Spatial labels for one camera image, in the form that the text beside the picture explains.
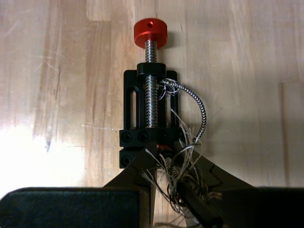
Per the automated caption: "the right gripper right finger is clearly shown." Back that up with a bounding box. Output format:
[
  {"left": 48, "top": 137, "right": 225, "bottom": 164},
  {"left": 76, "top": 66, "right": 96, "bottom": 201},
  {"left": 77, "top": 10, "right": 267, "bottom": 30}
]
[{"left": 174, "top": 142, "right": 257, "bottom": 221}]

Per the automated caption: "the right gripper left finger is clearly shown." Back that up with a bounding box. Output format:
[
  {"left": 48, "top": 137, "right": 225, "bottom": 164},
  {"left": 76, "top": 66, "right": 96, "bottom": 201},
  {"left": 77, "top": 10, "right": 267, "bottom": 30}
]
[{"left": 102, "top": 142, "right": 159, "bottom": 228}]

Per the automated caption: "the RCA connector with spring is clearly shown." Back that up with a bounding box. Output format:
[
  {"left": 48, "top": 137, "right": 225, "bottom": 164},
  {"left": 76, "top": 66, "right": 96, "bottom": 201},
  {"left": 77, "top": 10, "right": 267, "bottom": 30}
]
[{"left": 140, "top": 144, "right": 225, "bottom": 228}]

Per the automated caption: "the black vise with orange knob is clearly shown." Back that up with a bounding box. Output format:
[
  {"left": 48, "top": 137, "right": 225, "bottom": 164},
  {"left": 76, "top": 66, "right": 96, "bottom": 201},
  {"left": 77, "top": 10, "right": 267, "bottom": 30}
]
[{"left": 118, "top": 18, "right": 181, "bottom": 169}]

